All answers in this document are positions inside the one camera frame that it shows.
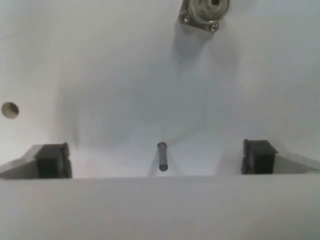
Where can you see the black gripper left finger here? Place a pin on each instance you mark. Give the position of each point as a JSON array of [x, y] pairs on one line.
[[51, 161]]

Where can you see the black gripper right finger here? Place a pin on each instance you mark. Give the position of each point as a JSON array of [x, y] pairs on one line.
[[260, 157]]

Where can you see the thin metal round peg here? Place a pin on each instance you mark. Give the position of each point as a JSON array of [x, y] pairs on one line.
[[162, 157]]

